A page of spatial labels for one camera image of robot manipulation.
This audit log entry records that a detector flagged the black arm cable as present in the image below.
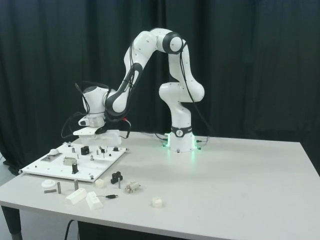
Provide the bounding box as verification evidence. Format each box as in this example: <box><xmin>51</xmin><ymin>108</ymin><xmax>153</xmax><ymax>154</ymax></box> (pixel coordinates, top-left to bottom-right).
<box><xmin>60</xmin><ymin>81</ymin><xmax>89</xmax><ymax>139</ymax></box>

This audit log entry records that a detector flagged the black D-SUB plug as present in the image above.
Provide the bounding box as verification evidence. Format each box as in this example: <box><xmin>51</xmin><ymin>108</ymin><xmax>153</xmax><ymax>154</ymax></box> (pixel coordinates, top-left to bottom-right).
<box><xmin>109</xmin><ymin>171</ymin><xmax>125</xmax><ymax>185</ymax></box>

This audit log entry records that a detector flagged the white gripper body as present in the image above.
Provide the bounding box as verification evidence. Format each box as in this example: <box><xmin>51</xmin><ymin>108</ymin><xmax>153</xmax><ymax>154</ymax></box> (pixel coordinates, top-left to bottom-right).
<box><xmin>79</xmin><ymin>130</ymin><xmax>123</xmax><ymax>149</ymax></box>

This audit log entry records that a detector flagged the white task board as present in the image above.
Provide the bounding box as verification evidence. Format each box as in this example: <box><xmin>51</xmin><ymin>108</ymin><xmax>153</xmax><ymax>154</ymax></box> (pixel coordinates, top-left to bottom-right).
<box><xmin>19</xmin><ymin>141</ymin><xmax>129</xmax><ymax>182</ymax></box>

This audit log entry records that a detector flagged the black cable under table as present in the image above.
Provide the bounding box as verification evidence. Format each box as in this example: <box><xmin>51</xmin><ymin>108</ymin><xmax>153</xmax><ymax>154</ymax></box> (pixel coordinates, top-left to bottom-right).
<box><xmin>64</xmin><ymin>219</ymin><xmax>79</xmax><ymax>240</ymax></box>

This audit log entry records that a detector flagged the black curtain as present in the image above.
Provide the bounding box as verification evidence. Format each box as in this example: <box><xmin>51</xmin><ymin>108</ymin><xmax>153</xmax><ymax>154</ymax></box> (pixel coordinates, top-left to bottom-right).
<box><xmin>0</xmin><ymin>0</ymin><xmax>320</xmax><ymax>167</ymax></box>

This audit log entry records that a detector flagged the white small gear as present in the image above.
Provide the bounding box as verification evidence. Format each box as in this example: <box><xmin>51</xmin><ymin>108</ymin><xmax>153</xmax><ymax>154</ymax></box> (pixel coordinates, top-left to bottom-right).
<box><xmin>151</xmin><ymin>197</ymin><xmax>165</xmax><ymax>208</ymax></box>

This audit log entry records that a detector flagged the black base cable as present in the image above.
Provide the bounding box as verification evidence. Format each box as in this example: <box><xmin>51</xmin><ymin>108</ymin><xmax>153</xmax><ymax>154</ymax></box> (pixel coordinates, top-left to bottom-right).
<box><xmin>177</xmin><ymin>39</ymin><xmax>214</xmax><ymax>146</ymax></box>

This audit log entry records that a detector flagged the metal waterproof plug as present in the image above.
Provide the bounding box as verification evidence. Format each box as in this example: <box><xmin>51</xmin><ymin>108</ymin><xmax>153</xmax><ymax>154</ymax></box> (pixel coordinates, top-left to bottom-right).
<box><xmin>123</xmin><ymin>182</ymin><xmax>143</xmax><ymax>194</ymax></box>

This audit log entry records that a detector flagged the white large gear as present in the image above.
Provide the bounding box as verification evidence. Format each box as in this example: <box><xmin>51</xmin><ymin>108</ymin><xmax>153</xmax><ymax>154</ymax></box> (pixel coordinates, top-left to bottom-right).
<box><xmin>40</xmin><ymin>179</ymin><xmax>57</xmax><ymax>191</ymax></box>

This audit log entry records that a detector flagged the black table leg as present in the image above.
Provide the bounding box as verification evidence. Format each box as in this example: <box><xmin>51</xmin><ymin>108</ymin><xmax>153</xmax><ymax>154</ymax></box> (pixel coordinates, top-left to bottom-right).
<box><xmin>0</xmin><ymin>205</ymin><xmax>22</xmax><ymax>240</ymax></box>

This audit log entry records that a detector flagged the white peg holder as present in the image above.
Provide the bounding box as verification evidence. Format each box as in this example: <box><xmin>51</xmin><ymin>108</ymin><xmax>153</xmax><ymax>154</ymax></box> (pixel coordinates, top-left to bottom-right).
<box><xmin>85</xmin><ymin>190</ymin><xmax>105</xmax><ymax>209</ymax></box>
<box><xmin>65</xmin><ymin>188</ymin><xmax>87</xmax><ymax>206</ymax></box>

